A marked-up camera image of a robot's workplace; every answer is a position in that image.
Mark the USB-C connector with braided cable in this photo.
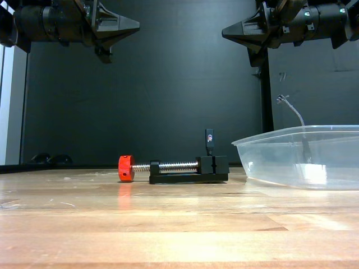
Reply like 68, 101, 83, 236
276, 94, 312, 165

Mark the black USB-C socket adapter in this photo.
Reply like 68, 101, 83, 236
205, 128, 216, 157

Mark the black square pillar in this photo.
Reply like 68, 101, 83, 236
258, 47, 275, 135

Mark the clear plastic tub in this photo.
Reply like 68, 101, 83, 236
231, 124, 359, 192

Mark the black vise with red knob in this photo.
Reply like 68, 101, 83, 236
117, 155, 229, 185

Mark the black table frame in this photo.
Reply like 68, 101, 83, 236
0, 152, 247, 172

